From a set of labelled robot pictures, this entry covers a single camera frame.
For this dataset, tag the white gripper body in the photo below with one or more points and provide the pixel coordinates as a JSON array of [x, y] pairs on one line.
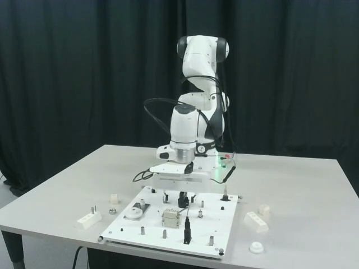
[[179, 183]]

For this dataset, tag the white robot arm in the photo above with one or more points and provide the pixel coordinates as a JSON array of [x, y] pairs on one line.
[[193, 56]]

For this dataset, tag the large metal square peg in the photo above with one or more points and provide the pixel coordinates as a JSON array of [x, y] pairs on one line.
[[211, 240]]

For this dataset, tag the long white peg holder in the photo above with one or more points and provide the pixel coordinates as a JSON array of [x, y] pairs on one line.
[[88, 220], [255, 222]]

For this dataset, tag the tall black plug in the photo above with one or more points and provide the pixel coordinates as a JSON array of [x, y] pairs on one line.
[[183, 200]]

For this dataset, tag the metal BNC plug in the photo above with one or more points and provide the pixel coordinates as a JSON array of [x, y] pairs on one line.
[[200, 213]]

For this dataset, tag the flat white mounting plate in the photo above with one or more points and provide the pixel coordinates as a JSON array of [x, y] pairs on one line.
[[168, 168]]

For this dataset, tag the beige rectangular connector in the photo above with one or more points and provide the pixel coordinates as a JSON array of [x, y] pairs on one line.
[[169, 218]]

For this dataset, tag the white small gear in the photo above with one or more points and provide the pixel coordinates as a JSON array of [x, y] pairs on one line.
[[142, 202]]

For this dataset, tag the waterproof plug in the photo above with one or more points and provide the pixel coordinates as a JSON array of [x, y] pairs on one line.
[[225, 196]]

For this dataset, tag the white large gear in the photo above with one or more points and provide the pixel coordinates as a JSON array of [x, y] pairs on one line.
[[133, 214]]

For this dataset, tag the white task board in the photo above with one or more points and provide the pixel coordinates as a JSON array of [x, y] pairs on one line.
[[157, 241]]

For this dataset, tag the small white cube holder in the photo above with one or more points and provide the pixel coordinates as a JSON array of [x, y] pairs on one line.
[[114, 198]]

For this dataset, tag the metal bolt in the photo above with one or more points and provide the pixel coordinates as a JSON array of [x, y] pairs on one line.
[[112, 210]]

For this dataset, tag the cream small holder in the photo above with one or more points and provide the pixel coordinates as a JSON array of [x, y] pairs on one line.
[[264, 211]]

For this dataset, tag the white medium gear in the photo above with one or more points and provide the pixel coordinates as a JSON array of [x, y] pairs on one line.
[[256, 248]]

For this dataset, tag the black curtain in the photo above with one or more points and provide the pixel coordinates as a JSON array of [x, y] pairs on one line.
[[70, 70]]

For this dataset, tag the dark table leg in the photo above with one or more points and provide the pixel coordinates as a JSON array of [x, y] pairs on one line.
[[12, 249]]

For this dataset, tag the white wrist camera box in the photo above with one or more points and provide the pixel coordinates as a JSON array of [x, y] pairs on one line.
[[163, 152]]

